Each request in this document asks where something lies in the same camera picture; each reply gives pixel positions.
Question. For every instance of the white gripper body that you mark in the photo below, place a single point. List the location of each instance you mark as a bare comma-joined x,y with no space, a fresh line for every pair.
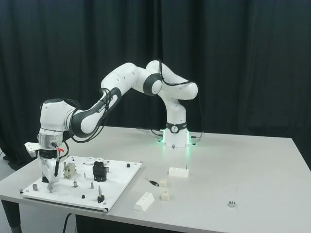
49,170

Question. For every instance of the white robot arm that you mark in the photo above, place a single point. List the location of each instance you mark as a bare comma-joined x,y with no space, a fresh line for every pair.
121,77

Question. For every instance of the metal square peg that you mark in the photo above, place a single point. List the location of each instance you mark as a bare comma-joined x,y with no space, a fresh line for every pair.
35,188

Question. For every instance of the white square-hole peg holder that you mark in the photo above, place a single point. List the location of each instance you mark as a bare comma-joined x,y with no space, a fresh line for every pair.
143,202

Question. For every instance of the white round-hole peg holder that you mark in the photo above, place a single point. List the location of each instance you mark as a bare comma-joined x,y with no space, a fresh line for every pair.
178,172

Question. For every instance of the thin black rod red tag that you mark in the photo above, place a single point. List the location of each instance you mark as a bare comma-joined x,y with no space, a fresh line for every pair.
57,167

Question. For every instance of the metal BNC plug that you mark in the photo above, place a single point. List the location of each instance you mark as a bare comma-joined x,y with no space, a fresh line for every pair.
74,184

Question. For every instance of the white plastic gear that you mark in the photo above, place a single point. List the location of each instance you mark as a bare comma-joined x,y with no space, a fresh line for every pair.
104,161
89,161

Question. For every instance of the black D-SUB plug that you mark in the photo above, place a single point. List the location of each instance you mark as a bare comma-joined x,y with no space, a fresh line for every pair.
99,171

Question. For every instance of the metal bolt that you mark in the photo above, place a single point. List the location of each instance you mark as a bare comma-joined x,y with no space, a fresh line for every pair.
99,191

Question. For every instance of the black table leg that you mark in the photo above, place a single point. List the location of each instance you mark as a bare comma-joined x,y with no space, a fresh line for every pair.
11,216

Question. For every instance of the white task board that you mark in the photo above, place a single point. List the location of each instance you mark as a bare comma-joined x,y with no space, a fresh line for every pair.
116,184

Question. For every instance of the small black plug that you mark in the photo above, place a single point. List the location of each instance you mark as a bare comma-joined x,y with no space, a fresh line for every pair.
153,182

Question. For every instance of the small white cube holder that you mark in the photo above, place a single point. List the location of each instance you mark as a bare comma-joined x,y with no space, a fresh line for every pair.
163,183
165,195

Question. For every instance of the black curtain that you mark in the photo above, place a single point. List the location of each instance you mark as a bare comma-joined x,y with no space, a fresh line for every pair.
48,48

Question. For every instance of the metal nut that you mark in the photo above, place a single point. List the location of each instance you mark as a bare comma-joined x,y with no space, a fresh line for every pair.
230,204

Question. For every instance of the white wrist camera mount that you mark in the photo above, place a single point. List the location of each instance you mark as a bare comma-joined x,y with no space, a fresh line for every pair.
31,147

